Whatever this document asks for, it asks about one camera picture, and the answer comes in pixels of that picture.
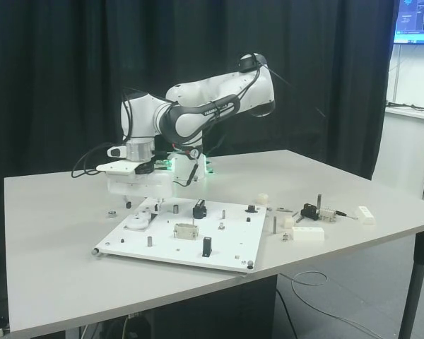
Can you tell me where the black curtain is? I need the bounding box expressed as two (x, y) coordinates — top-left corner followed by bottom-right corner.
(0, 0), (400, 319)

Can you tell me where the black cabinet under table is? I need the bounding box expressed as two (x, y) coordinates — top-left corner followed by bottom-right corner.
(81, 273), (279, 339)

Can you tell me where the thin black rod red tag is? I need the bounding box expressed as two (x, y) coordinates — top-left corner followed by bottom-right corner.
(183, 150), (199, 186)

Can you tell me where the beige waterproof plug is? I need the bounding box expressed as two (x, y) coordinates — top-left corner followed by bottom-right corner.
(318, 207), (337, 223)

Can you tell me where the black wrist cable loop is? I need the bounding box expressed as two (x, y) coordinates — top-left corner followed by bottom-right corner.
(71, 146), (110, 181)

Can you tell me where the white cabinet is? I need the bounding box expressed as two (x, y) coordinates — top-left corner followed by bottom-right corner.
(384, 102), (424, 204)

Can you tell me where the white holder with holes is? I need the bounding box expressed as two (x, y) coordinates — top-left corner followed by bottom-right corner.
(291, 225), (326, 244)
(353, 205), (377, 226)

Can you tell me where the black floor cable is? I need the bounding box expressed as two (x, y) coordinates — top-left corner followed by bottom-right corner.
(276, 287), (296, 339)

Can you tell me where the blue screen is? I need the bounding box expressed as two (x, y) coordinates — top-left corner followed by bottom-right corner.
(391, 0), (424, 45)

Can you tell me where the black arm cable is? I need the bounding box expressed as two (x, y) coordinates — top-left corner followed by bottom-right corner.
(122, 52), (269, 142)

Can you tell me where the grey floor cable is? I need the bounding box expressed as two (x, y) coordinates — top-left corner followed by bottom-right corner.
(291, 270), (414, 339)

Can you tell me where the black USB plug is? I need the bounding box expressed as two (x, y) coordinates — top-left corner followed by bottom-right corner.
(334, 209), (360, 222)

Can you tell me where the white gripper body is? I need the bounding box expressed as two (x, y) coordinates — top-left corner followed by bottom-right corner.
(107, 172), (173, 199)

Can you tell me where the black D-SUB plug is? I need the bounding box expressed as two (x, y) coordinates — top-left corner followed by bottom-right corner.
(300, 202), (319, 222)

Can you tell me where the black table leg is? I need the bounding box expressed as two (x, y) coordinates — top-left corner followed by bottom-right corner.
(397, 225), (424, 339)

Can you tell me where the white task board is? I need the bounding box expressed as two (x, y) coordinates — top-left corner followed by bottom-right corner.
(90, 196), (269, 275)

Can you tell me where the white large gear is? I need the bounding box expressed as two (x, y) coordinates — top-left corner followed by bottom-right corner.
(126, 215), (150, 232)

